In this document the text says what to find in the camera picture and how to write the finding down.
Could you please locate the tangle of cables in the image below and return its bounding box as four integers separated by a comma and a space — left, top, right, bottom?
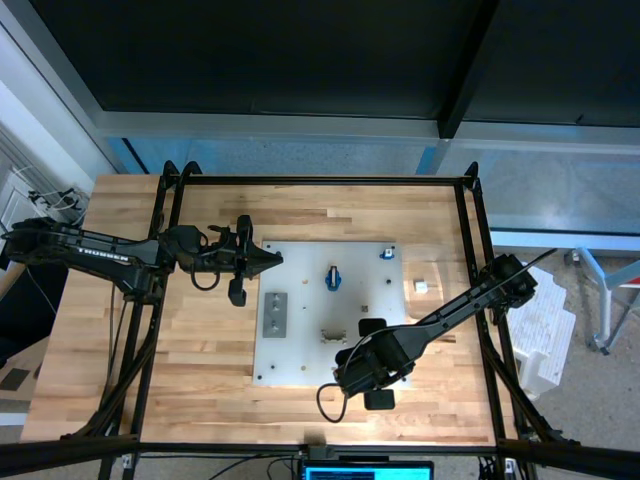
25, 187, 89, 212

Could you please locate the white styrofoam packaging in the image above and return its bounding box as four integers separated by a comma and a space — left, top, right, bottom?
504, 267, 579, 401

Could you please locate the laptop screen with blue edge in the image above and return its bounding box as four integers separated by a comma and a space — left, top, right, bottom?
299, 460, 435, 480

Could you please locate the blue connector holder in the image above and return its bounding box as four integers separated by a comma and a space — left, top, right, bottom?
322, 264, 346, 293

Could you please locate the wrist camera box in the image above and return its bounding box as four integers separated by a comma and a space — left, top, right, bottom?
333, 348, 370, 397

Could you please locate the small black camera box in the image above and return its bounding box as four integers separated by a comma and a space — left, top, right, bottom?
298, 433, 335, 460

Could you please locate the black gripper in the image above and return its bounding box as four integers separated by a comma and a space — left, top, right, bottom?
358, 317, 397, 412
219, 214, 285, 308

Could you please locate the white task board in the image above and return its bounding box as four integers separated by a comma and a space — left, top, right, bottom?
252, 239, 414, 389

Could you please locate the grey metal stand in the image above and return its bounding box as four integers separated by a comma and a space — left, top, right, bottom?
564, 244, 640, 357

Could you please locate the brown cardboard box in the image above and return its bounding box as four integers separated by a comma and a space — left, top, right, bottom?
0, 333, 51, 401

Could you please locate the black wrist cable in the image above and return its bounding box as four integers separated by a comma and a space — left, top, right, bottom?
315, 382, 350, 424
190, 259, 223, 292

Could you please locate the grey metal plate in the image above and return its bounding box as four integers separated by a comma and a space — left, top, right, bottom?
260, 291, 290, 340

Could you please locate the clear plastic tub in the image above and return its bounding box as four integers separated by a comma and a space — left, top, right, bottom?
403, 248, 451, 329

